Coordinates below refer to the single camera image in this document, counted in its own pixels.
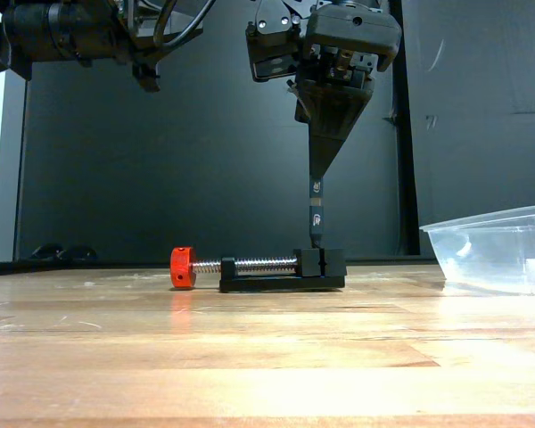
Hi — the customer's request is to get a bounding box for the black vertical pillar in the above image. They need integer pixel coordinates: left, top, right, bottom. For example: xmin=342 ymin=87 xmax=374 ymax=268
xmin=388 ymin=0 xmax=424 ymax=258

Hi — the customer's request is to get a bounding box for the black vise with orange knob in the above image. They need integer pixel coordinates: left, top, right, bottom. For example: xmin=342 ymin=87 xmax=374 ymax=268
xmin=169 ymin=245 xmax=348 ymax=294

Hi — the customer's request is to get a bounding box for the clear plastic tub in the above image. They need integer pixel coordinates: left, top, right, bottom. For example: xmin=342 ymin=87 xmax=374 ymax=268
xmin=418 ymin=203 xmax=535 ymax=299

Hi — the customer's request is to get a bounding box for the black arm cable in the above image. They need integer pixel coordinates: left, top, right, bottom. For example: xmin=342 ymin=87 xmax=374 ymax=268
xmin=153 ymin=0 xmax=218 ymax=50

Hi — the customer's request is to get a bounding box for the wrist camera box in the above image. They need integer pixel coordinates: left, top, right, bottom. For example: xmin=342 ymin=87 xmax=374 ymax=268
xmin=244 ymin=0 xmax=302 ymax=85

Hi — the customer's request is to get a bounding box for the black aluminium frame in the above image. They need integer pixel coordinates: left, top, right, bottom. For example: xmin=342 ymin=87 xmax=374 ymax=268
xmin=0 ymin=243 xmax=445 ymax=278

